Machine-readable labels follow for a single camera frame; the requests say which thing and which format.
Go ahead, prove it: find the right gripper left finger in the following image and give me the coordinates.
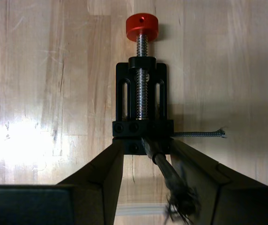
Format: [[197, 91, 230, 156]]
[[0, 140, 125, 225]]

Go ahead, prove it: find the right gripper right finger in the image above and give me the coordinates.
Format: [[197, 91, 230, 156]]
[[170, 138, 268, 225]]

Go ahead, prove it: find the black clamp with red knob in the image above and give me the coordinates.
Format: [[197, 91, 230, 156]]
[[112, 13, 174, 156]]

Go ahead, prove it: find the grey braided cable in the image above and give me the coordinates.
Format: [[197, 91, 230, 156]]
[[172, 127, 228, 139]]

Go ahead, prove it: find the short black cable frayed end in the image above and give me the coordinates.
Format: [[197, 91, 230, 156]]
[[141, 137, 201, 225]]

